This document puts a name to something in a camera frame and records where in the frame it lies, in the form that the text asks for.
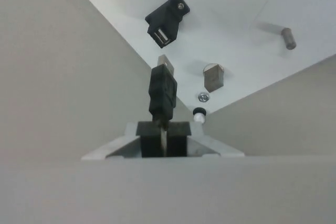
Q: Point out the metal round peg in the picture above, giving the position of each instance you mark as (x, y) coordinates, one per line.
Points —
(288, 38)

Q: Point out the black USB plug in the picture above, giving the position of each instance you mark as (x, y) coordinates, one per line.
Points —
(162, 90)

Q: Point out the white task board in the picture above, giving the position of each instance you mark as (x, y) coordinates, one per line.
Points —
(236, 11)

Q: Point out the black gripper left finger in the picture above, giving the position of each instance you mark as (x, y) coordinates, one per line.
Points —
(148, 140)

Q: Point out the metal square peg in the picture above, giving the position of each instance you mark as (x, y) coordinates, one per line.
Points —
(214, 78)

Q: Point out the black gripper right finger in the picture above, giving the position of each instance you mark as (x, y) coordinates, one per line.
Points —
(178, 140)

